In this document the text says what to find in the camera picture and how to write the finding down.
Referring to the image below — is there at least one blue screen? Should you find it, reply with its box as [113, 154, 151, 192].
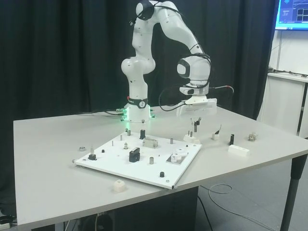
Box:
[274, 0, 308, 31]

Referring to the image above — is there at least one grey floor cable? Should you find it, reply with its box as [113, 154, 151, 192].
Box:
[207, 183, 239, 202]

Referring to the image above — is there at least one black cable loop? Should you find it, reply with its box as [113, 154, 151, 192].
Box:
[158, 86, 187, 113]

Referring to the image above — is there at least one white cube holder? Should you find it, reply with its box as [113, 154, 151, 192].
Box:
[113, 179, 126, 193]

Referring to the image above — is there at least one black curtain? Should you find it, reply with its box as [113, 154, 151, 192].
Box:
[0, 0, 281, 154]

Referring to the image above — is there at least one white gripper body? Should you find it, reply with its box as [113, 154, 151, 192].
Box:
[177, 98, 218, 118]

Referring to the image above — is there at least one black base cable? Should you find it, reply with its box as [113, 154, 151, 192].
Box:
[94, 109, 127, 116]

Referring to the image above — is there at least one white peg holder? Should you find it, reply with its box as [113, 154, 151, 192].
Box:
[183, 134, 201, 145]

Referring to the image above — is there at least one dark table leg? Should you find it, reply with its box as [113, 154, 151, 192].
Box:
[280, 151, 306, 231]

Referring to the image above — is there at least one white large gear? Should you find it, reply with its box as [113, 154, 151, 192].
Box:
[174, 148, 191, 157]

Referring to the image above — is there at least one white task board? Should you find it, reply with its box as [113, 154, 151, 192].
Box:
[74, 130, 203, 190]

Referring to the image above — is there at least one white rectangular holder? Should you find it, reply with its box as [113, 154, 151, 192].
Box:
[228, 144, 250, 157]

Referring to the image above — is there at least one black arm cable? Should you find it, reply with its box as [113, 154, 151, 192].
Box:
[129, 0, 213, 64]

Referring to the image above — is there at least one white cabinet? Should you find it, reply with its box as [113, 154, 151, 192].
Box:
[263, 71, 308, 140]

